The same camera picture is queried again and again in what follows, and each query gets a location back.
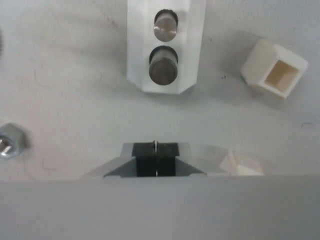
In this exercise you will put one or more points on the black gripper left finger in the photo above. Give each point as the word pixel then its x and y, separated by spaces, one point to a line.
pixel 145 160

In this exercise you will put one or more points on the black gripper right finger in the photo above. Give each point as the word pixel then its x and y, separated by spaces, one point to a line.
pixel 167 160

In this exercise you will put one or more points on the large metal round peg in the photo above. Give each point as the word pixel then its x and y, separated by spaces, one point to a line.
pixel 163 71

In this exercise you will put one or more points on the white long peg holder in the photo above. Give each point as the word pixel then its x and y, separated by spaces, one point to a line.
pixel 192 50

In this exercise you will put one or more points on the medium metal round peg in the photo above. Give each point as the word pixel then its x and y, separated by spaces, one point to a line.
pixel 165 30

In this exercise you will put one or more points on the white angular plastic block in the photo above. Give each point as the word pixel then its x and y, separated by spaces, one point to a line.
pixel 240 168

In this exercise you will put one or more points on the silver metal hex nut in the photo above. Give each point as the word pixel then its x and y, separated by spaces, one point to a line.
pixel 11 141

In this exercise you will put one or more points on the white square-hole holder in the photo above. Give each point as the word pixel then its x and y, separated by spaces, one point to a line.
pixel 260 60

